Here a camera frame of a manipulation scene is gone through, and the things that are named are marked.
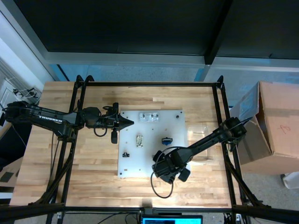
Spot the short steel pegs fitting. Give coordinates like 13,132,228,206
139,112,160,123

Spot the cardboard box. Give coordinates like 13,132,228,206
229,80,299,176

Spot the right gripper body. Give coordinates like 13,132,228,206
152,161,185,184

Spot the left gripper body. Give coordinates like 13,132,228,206
106,102,121,133

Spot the black cable loop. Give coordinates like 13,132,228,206
150,172,175,199

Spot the blue screen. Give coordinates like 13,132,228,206
140,215,203,224

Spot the clear plastic container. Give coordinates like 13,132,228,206
186,124,214,164

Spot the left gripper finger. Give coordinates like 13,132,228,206
119,113,135,124
119,122,135,132

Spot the white task board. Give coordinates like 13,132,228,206
117,110,192,179

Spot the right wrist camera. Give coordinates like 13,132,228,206
178,168,191,183

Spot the black frame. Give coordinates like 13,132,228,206
0,74,299,224

